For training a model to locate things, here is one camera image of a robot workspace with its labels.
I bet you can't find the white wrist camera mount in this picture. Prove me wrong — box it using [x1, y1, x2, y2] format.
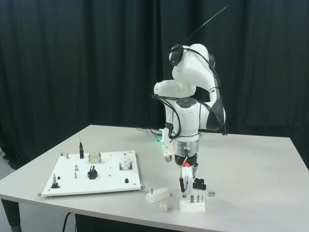
[163, 137, 175, 163]

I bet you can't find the black D-SUB plug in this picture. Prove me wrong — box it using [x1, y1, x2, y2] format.
[194, 177, 207, 190]

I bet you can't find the black base cable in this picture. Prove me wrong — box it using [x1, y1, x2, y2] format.
[144, 127, 163, 136]

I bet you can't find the black curtain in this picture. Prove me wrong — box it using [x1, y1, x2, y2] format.
[0, 0, 309, 166]

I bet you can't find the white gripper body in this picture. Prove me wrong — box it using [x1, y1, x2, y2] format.
[181, 166, 195, 194]

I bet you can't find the silver wrist ring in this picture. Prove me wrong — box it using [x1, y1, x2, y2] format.
[173, 138, 200, 156]

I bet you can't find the black floor cable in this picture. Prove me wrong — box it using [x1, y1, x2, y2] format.
[63, 212, 73, 232]

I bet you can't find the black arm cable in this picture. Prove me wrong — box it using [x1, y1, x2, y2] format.
[151, 43, 229, 155]

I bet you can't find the dark table leg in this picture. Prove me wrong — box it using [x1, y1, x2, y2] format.
[1, 199, 23, 232]

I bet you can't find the thin black cord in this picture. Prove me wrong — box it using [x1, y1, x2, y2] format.
[186, 0, 229, 41]

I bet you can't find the black round waterproof plug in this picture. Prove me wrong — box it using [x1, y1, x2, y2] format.
[86, 165, 98, 181]

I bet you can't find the metal bolt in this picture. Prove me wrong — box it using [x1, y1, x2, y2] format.
[50, 173, 60, 189]

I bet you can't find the black upright plug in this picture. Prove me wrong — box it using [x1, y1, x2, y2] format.
[78, 135, 85, 160]

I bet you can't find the white task board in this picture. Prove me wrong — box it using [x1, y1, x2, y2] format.
[41, 149, 143, 198]

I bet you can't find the white slanted peg holder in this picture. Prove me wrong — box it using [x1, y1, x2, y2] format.
[145, 187, 171, 203]

